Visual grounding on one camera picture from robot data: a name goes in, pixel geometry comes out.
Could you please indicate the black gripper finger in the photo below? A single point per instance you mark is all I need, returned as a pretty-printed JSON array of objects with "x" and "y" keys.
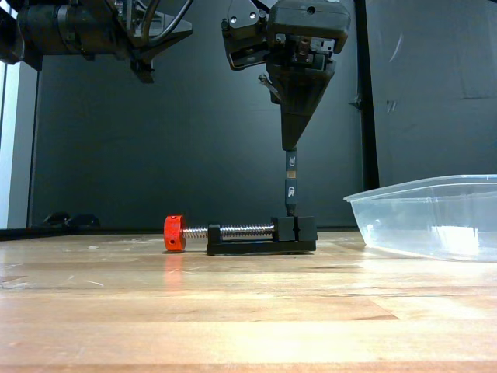
[
  {"x": 301, "y": 101},
  {"x": 171, "y": 27},
  {"x": 163, "y": 48}
]

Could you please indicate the black vise with red knob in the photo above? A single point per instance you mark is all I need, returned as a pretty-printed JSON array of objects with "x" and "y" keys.
[{"x": 295, "y": 233}]

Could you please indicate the black arched frame bracket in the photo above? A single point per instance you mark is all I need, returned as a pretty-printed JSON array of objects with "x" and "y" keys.
[
  {"x": 83, "y": 219},
  {"x": 56, "y": 217}
]

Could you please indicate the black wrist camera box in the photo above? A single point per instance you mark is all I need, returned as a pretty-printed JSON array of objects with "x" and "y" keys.
[{"x": 246, "y": 42}]

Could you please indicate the clear plastic tub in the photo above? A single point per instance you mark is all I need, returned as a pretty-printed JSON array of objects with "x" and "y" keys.
[{"x": 427, "y": 217}]

